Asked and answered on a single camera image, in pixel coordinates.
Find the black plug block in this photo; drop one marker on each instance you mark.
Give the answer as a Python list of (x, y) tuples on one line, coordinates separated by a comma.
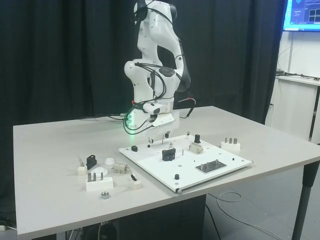
[(91, 161)]

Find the metal hex bolt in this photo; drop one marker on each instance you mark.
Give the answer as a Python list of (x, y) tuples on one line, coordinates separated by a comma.
[(104, 195)]

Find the black waterproof plug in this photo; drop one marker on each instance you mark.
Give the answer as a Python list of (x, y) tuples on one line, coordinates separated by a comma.
[(197, 139)]

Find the metal square peg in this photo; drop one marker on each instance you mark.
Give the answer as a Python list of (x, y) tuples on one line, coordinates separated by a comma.
[(226, 140), (231, 140), (235, 141)]

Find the grey D-SUB plug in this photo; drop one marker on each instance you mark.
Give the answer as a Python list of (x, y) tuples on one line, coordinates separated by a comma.
[(120, 168)]

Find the white cabinet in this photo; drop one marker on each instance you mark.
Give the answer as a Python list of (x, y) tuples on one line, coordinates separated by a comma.
[(295, 107)]

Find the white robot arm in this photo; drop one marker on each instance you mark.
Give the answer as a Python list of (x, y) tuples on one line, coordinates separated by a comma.
[(150, 50)]

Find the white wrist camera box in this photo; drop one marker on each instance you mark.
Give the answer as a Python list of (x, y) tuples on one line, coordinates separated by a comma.
[(153, 108)]

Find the white task board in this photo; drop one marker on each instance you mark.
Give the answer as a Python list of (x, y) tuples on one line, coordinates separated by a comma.
[(200, 175)]

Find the blue screen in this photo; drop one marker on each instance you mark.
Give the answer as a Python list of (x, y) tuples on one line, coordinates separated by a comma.
[(302, 15)]

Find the white small gear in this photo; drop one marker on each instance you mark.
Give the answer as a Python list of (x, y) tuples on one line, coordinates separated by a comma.
[(109, 161)]

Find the black curtains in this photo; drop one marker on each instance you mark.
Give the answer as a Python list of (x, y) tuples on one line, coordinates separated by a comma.
[(62, 55)]

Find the white large gear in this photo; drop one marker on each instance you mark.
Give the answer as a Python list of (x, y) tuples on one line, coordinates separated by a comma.
[(99, 171)]

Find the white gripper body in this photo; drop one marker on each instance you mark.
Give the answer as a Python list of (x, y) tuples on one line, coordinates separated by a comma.
[(165, 126)]

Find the black table leg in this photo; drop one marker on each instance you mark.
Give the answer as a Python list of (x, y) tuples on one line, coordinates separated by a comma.
[(308, 200)]

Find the white small plug holder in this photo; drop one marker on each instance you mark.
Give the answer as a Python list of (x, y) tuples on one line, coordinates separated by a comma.
[(136, 184), (81, 170)]

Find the black Ethernet plug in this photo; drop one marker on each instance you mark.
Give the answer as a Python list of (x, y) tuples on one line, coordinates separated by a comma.
[(133, 177)]

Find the white peg holder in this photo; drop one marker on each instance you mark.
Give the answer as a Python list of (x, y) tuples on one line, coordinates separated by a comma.
[(230, 147), (99, 185)]

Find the metal round peg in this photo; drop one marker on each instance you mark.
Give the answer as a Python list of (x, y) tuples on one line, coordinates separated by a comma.
[(102, 175), (89, 176), (95, 176)]

